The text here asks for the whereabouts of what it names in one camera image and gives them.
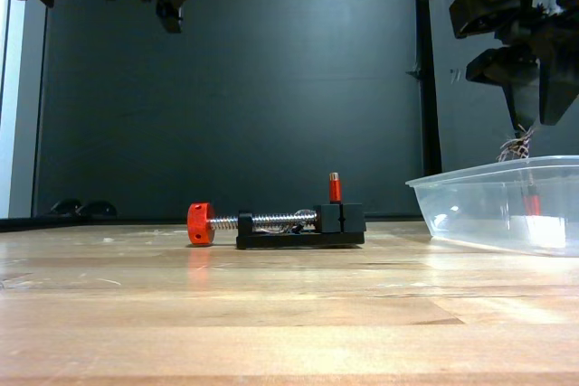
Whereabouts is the red rca connector braided cable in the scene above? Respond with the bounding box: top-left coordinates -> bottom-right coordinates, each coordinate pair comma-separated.
495,126 -> 544,216

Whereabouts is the red rca socket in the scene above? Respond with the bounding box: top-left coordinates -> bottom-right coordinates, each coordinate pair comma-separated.
327,172 -> 344,204

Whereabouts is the black clamp hub red knob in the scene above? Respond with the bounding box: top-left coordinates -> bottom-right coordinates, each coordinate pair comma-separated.
186,202 -> 366,250

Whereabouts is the clear plastic tub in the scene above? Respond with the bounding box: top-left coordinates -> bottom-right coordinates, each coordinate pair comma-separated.
405,155 -> 579,259

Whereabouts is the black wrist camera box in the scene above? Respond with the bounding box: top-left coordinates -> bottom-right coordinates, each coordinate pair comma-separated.
447,0 -> 530,40

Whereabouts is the black curved frame bracket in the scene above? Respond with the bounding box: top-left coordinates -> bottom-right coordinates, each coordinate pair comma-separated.
76,200 -> 119,218

